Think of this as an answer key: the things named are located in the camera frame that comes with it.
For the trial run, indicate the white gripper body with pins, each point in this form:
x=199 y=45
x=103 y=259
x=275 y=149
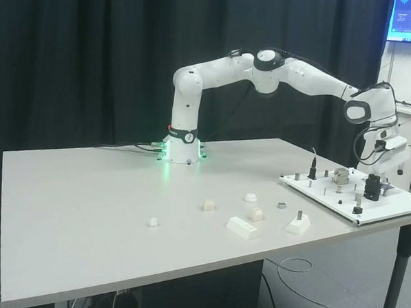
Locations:
x=381 y=161

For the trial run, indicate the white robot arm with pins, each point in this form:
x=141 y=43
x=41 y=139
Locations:
x=209 y=73

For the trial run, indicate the metal round peg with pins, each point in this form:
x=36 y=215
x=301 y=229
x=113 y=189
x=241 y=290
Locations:
x=299 y=214

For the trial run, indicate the white peg holder with holes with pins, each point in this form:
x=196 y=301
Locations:
x=297 y=227

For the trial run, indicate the round metal BNC plug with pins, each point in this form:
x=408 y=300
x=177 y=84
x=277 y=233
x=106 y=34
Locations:
x=281 y=205

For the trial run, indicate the black D-SUB plug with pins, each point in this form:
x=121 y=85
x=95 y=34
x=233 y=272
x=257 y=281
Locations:
x=371 y=188

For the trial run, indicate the white task board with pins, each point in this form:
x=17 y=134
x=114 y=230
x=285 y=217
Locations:
x=327 y=193

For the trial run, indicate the dark table leg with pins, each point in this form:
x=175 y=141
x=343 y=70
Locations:
x=397 y=274

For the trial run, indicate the cream small holder block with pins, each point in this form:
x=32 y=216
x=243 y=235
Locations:
x=256 y=214
x=208 y=205

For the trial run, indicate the white medium gear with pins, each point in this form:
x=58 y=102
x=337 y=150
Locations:
x=249 y=197

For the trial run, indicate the blue screen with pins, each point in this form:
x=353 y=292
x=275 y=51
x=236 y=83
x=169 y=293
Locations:
x=410 y=20

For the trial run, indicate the white long holder block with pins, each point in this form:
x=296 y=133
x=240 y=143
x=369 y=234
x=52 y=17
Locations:
x=243 y=228

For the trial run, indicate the white small gear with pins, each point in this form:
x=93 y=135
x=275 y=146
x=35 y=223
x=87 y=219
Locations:
x=152 y=222

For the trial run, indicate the black curtain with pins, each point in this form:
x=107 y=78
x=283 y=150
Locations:
x=93 y=51

